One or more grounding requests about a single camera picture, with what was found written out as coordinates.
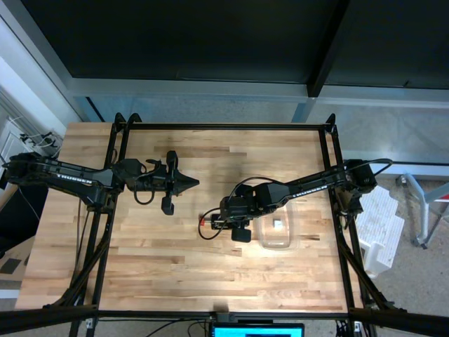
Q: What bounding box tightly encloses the cardboard box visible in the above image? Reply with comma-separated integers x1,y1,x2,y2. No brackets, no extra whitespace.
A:
0,235,36,300

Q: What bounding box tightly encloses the black clamp with red knob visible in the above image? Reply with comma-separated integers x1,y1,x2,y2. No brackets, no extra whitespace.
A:
199,213,234,232

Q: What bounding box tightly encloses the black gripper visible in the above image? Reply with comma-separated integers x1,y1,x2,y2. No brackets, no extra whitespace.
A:
134,150,200,216
219,184,257,244

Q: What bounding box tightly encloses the clear plastic tub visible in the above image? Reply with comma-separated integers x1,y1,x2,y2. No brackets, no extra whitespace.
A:
253,201,300,251

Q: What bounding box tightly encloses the blue laptop screen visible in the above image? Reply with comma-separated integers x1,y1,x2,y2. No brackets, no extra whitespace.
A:
210,323,305,337

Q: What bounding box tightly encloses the black cable loop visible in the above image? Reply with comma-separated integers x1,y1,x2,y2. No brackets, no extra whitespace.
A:
198,206,229,241
133,187,156,206

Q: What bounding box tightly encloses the white power strip with plugs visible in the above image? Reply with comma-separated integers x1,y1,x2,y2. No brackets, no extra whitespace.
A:
17,130,60,150

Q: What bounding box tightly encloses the black cable arc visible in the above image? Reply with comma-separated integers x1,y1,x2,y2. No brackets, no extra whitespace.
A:
229,176,281,199
363,158,394,178

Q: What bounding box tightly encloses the black aluminium frame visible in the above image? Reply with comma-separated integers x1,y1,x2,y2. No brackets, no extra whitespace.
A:
0,112,449,337

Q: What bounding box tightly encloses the grey metal stand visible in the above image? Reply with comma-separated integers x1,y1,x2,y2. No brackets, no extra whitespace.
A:
396,171,449,251

